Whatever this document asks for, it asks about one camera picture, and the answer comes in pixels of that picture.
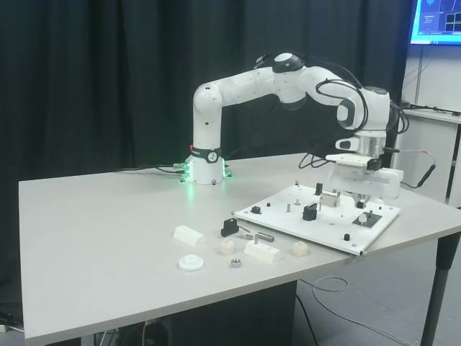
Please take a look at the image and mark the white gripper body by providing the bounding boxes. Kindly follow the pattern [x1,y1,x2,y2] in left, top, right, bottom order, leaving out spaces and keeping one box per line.
[330,165,403,200]

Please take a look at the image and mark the white large gear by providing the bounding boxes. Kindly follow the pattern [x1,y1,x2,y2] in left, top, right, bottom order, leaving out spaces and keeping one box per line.
[177,254,205,271]

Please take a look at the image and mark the thin black rod red tag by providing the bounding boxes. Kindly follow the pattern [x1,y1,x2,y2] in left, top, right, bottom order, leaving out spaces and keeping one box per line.
[417,150,439,189]

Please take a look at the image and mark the white cabinet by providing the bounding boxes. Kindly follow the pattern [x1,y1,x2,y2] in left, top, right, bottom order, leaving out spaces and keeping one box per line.
[394,102,461,210]

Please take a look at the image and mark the white task board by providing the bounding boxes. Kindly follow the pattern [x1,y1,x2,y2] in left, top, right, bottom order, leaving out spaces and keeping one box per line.
[231,179,401,257]

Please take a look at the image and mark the grey table leg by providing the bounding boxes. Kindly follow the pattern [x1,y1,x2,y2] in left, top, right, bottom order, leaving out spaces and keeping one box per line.
[430,236,455,346]

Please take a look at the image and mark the black D-SUB plug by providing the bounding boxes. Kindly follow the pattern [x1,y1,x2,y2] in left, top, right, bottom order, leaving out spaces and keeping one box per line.
[220,218,240,238]

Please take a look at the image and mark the blue screen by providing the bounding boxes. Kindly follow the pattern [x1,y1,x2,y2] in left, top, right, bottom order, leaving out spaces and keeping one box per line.
[409,0,461,47]

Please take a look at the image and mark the white empty peg holder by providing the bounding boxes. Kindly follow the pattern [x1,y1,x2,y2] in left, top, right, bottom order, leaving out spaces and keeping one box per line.
[173,225,208,248]

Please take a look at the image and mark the black curtains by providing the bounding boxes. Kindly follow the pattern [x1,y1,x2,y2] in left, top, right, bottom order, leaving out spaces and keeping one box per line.
[0,0,413,325]

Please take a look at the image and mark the grey floor cable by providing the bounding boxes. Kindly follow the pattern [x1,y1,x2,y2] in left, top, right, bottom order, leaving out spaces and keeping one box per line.
[311,275,400,346]

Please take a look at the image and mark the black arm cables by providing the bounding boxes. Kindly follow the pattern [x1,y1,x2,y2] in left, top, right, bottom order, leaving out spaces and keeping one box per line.
[254,53,408,170]

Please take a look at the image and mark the black base cables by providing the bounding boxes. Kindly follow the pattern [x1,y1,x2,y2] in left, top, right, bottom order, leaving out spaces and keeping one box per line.
[120,164,189,174]

